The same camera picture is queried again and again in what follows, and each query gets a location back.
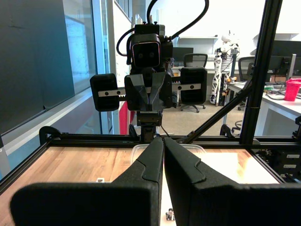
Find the black aluminium frame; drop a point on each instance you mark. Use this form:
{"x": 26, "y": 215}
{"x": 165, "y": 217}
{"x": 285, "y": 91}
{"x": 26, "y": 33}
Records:
{"x": 94, "y": 139}

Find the white task board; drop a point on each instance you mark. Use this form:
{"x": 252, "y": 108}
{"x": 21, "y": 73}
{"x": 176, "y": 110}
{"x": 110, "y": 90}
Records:
{"x": 166, "y": 202}

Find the white lattice structure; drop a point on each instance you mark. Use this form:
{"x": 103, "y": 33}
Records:
{"x": 221, "y": 77}

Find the white office desk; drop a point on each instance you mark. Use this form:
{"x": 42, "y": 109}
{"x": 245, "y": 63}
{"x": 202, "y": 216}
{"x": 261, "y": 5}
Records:
{"x": 277, "y": 106}

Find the black computer monitor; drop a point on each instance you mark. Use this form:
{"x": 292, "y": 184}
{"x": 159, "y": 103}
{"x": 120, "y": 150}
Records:
{"x": 289, "y": 51}
{"x": 183, "y": 54}

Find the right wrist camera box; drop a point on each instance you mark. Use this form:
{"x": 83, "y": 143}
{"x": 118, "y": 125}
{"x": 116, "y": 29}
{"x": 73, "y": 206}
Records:
{"x": 145, "y": 54}

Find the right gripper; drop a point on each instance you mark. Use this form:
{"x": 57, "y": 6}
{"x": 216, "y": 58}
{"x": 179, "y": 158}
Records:
{"x": 194, "y": 84}

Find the clear plastic tub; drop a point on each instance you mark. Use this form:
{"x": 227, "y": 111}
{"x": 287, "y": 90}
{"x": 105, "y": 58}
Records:
{"x": 137, "y": 150}

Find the red plastic cup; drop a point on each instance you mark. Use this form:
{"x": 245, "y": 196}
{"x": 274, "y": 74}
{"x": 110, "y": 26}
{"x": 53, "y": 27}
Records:
{"x": 292, "y": 90}

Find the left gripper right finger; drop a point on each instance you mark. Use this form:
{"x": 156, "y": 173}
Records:
{"x": 235, "y": 204}

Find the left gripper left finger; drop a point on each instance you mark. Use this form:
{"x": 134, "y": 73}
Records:
{"x": 94, "y": 204}

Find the black office chair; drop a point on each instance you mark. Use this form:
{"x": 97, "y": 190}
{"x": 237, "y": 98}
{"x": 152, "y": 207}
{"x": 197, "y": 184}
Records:
{"x": 244, "y": 68}
{"x": 195, "y": 60}

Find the small white plastic piece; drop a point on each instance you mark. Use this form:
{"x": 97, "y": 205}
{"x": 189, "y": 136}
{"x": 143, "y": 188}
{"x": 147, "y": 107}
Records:
{"x": 98, "y": 181}

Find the small metal fastener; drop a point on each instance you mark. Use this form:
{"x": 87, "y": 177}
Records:
{"x": 169, "y": 214}

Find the dark hanging coat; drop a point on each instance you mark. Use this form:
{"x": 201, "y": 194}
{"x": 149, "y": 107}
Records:
{"x": 175, "y": 99}

